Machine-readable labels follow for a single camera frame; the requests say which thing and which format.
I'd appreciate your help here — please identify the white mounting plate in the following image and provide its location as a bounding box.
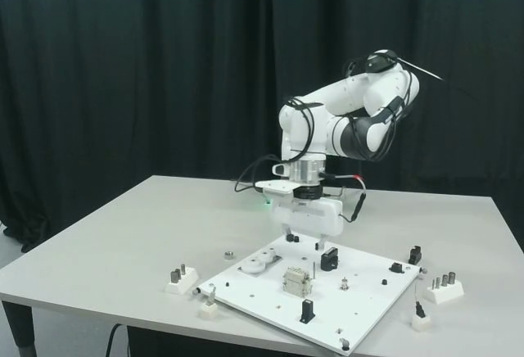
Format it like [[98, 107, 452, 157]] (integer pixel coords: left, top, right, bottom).
[[255, 179, 302, 194]]

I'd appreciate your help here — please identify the black looped cable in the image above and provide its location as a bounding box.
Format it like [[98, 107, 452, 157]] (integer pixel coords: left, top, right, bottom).
[[233, 153, 287, 192]]

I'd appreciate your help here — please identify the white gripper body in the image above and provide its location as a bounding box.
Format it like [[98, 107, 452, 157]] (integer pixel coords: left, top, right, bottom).
[[270, 196, 344, 237]]

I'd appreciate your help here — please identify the thin black rod on wire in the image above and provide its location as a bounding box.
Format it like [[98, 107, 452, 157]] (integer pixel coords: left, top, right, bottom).
[[321, 171, 368, 224]]

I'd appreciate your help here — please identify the thin black cable tie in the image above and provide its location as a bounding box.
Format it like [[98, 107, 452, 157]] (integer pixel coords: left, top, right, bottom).
[[393, 56, 445, 82]]

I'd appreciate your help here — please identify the black cable under table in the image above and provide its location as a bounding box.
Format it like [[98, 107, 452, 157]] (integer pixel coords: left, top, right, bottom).
[[107, 323, 129, 357]]

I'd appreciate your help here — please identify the black Ethernet plug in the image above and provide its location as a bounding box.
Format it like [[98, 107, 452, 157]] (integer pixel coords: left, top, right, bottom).
[[413, 282, 425, 319]]

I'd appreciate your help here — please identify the black curtain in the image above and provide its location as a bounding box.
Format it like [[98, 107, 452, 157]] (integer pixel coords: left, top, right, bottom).
[[0, 0, 524, 254]]

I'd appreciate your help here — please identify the white square peg holder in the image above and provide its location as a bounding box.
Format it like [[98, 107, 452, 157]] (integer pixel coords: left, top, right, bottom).
[[165, 267, 201, 295]]

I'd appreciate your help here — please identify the white large gear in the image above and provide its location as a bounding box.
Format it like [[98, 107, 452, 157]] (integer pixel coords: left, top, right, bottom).
[[240, 259, 266, 277]]

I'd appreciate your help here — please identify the black table leg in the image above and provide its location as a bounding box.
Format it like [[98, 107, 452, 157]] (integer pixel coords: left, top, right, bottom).
[[2, 301, 34, 357]]

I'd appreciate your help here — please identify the white task board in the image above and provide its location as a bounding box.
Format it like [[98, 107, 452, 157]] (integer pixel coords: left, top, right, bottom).
[[191, 233, 429, 353]]

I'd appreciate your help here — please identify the silver flange ring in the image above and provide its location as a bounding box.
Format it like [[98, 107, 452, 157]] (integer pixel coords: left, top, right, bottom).
[[288, 159, 327, 185]]

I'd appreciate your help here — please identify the white round peg holder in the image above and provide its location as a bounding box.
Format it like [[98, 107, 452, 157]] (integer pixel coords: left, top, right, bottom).
[[422, 281, 466, 305]]

